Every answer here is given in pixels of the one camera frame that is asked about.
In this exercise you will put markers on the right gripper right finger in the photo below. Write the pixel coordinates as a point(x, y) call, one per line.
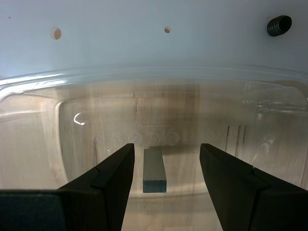
point(240, 192)

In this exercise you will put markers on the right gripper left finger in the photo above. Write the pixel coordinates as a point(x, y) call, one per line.
point(106, 192)

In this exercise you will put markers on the steel bar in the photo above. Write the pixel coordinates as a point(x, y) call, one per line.
point(154, 170)

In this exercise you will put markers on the clear plastic container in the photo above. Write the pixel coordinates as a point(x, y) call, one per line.
point(72, 134)

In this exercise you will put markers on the white task board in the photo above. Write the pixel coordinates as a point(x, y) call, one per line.
point(120, 36)

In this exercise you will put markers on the black threaded stud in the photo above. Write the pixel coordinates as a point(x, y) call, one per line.
point(278, 25)

